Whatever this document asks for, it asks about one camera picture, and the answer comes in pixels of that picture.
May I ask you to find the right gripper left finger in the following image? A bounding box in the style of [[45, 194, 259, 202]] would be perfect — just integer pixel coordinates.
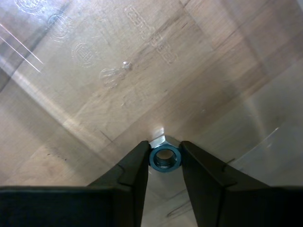
[[0, 140, 150, 227]]

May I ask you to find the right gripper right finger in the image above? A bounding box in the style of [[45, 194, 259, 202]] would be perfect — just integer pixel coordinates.
[[180, 140, 303, 227]]

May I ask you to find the silver hex nut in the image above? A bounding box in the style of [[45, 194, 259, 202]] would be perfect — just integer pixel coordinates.
[[148, 134, 182, 173]]

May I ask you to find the clear plastic tub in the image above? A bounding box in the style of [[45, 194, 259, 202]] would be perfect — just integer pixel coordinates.
[[0, 0, 303, 227]]

